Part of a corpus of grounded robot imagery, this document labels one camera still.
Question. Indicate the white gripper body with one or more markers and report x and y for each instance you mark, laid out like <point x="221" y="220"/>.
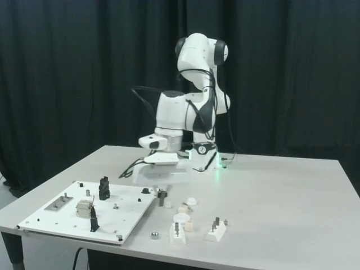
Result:
<point x="160" y="175"/>

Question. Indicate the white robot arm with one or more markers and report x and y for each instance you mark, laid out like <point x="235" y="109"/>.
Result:
<point x="171" y="112"/>

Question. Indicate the thick metal round peg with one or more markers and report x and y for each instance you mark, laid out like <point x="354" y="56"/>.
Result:
<point x="176" y="226"/>

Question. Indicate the white round peg holder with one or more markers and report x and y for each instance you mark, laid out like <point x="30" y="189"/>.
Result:
<point x="177" y="236"/>

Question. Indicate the white square peg holder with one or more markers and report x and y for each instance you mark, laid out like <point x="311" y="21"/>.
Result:
<point x="216" y="234"/>

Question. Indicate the white small gear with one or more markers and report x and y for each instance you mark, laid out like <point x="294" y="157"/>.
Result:
<point x="168" y="204"/>

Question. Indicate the flat white mounting plate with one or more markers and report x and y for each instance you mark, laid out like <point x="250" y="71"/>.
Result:
<point x="163" y="159"/>

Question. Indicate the small cream holder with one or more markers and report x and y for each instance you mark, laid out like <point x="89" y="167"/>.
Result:
<point x="182" y="209"/>
<point x="189" y="226"/>

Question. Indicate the white medium gear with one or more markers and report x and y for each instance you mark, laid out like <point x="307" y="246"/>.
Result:
<point x="192" y="201"/>

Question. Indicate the grey Ethernet plug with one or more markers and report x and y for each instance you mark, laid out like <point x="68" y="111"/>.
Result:
<point x="189" y="207"/>

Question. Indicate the white large gear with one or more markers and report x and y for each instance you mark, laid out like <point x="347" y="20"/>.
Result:
<point x="181" y="218"/>

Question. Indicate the white task board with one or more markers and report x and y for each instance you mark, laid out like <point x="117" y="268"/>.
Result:
<point x="132" y="213"/>

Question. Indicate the metal hex bolt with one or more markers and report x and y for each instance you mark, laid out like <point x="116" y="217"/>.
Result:
<point x="154" y="235"/>

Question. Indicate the black D-SUB plug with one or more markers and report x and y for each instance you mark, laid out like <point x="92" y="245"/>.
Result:
<point x="104" y="189"/>

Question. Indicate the black USB plug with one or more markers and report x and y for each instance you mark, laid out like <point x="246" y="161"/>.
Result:
<point x="94" y="222"/>

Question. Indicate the beige waterproof plug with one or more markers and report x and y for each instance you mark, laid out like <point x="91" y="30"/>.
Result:
<point x="83" y="209"/>

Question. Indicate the black curtain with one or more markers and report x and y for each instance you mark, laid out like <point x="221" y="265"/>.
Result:
<point x="56" y="70"/>

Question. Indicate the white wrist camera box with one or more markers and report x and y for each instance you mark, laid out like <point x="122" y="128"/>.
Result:
<point x="152" y="142"/>

